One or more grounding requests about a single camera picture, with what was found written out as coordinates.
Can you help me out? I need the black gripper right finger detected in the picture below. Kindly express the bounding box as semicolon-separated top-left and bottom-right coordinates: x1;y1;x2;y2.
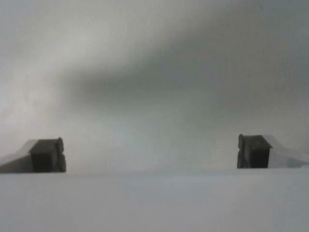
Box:
237;133;309;169

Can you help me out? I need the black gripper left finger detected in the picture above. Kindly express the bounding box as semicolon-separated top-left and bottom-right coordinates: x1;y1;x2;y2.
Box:
0;136;67;174

